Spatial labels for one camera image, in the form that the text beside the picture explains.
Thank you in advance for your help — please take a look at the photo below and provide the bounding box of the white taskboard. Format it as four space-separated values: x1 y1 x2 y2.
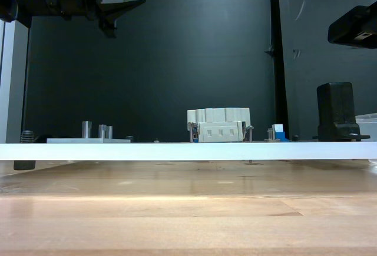
0 141 377 161

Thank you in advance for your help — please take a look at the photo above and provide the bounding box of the grey metal plate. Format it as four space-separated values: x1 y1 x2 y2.
46 138 132 144

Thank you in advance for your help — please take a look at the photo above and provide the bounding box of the tall silver metal peg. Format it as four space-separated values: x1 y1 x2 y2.
82 120 93 139

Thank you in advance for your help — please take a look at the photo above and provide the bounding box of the black window post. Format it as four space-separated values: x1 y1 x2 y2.
264 0 289 136

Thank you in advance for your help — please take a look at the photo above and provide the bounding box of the black plug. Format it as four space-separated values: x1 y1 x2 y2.
312 82 371 142

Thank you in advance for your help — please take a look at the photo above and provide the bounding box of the black threaded screw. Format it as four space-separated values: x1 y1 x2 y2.
21 130 35 144

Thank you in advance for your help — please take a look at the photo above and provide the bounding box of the black board foot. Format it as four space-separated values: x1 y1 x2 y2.
13 160 36 171

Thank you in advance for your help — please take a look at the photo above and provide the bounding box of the beige connector housing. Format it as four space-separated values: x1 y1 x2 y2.
187 107 252 144

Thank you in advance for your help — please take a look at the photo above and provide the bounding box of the grey metal window frame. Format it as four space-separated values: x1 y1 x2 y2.
0 17 30 144

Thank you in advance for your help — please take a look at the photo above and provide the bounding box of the small silver clamp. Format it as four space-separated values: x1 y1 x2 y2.
263 128 277 142

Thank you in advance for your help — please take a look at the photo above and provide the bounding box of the clear plastic tub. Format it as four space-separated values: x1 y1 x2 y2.
355 114 377 144

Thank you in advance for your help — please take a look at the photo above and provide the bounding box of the blue white connector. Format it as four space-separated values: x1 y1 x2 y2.
272 123 286 141

